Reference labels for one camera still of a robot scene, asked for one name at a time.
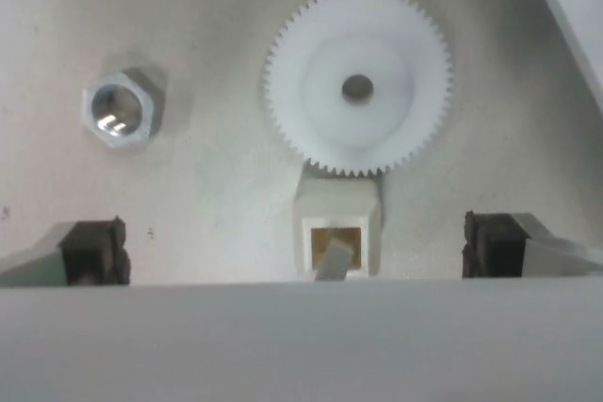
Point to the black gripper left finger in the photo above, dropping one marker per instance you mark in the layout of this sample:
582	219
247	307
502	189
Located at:
89	251

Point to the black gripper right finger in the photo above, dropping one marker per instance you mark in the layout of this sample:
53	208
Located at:
490	246

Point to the grey Ethernet plug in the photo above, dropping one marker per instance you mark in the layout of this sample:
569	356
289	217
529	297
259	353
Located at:
333	263

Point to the white Ethernet plug holder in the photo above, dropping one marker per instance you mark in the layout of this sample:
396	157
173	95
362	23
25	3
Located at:
330	199

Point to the metal hex nut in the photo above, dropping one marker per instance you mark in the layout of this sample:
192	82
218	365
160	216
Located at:
94	124

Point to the white large gear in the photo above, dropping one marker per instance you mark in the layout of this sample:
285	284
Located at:
330	68

